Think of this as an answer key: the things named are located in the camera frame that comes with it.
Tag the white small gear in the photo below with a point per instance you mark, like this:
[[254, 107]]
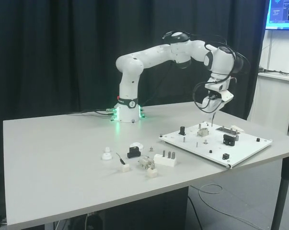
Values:
[[107, 150]]

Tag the black table leg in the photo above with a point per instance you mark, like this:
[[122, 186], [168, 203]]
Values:
[[282, 191]]

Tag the small white plug holder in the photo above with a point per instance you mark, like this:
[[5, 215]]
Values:
[[125, 168], [152, 173]]

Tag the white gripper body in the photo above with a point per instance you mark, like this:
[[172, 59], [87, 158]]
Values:
[[213, 105]]

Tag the black curtains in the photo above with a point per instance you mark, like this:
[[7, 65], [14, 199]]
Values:
[[50, 48]]

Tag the white medium gear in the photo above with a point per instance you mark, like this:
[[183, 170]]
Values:
[[107, 157]]

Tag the thin metal square peg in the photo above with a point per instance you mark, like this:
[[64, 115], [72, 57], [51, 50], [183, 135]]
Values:
[[213, 119]]

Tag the white task board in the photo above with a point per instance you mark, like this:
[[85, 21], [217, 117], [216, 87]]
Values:
[[206, 153]]

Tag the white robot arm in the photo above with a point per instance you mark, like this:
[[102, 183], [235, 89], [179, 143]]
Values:
[[130, 79]]

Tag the large metal square peg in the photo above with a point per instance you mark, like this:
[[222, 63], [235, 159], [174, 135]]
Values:
[[174, 155]]

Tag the white cabinet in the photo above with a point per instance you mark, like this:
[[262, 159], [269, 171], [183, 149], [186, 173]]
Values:
[[273, 103]]

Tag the white large gear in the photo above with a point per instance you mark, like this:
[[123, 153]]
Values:
[[137, 145]]

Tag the grey multi-pin waterproof plug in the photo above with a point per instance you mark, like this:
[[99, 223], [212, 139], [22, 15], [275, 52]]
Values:
[[146, 162]]

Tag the blue screen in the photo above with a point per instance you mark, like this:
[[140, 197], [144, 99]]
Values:
[[283, 14]]

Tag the white peg holder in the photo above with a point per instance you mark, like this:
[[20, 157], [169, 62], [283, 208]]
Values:
[[167, 161]]

